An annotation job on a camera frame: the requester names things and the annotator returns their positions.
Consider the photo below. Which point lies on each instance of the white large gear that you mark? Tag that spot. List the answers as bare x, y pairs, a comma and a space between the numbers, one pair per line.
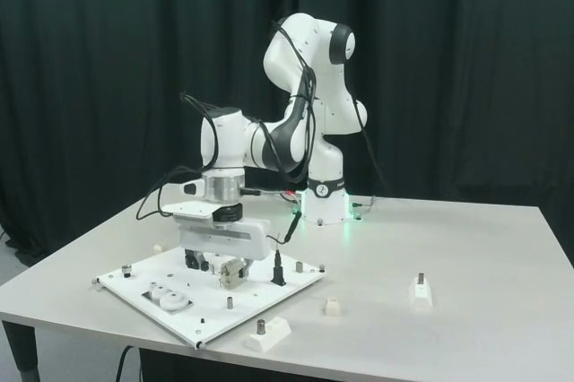
174, 302

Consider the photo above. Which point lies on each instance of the metal round peg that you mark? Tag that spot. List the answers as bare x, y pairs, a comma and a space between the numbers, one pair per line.
422, 279
260, 327
229, 302

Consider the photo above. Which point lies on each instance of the metal BNC plug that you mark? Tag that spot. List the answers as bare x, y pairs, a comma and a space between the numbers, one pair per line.
127, 271

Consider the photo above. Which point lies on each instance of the white peg holder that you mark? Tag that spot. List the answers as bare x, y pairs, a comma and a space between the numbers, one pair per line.
275, 332
420, 297

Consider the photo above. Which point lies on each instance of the white medium gear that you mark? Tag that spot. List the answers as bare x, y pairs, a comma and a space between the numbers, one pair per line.
159, 296

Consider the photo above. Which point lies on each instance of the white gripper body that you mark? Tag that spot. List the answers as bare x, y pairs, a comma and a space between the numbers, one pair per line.
251, 238

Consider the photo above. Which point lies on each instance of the black table leg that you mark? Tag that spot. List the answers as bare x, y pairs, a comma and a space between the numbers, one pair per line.
18, 350

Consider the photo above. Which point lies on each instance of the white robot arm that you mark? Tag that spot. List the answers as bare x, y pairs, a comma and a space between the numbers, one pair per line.
323, 153

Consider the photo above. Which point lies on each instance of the black upright plug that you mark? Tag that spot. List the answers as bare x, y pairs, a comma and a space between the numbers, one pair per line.
278, 271

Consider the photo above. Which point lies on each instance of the small white cube holder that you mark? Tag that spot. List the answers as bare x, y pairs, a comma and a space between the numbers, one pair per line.
332, 306

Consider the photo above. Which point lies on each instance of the white task board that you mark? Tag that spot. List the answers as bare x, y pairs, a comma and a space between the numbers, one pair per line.
251, 306

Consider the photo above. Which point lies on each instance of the black curtain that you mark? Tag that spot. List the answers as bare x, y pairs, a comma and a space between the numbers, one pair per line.
89, 63

